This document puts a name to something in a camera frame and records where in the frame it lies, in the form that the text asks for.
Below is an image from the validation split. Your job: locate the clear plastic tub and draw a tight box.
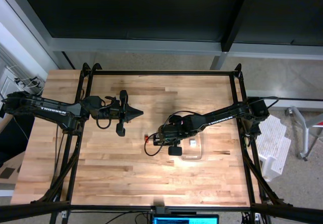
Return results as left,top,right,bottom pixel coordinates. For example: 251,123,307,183
179,130,210,162

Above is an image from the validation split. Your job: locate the black arm base cable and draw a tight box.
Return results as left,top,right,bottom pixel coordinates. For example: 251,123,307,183
248,95,280,110

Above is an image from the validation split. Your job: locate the laptop screen with blue edge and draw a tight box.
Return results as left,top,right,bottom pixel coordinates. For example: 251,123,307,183
152,214,220,224

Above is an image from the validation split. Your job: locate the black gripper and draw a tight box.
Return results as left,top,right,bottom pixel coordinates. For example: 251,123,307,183
97,90,144,137
157,122,183,156

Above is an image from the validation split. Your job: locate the black metal frame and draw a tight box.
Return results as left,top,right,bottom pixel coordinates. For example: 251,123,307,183
0,62,323,224

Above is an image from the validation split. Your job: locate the white stepped foam block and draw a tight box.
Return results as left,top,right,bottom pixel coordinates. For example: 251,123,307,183
254,115,291,183

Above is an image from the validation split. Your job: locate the cardboard box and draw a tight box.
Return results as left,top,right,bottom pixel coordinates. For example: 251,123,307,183
0,150,26,197

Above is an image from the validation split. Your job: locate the gray metal desk frame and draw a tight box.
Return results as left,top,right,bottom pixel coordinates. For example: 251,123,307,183
0,0,323,71

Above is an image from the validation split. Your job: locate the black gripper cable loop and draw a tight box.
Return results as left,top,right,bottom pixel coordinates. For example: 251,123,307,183
143,132,177,157

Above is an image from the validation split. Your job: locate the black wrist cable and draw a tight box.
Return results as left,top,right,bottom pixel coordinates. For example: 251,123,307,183
163,110,201,128

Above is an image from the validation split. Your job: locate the black vise with red knob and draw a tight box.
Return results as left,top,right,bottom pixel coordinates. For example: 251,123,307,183
144,133,162,145

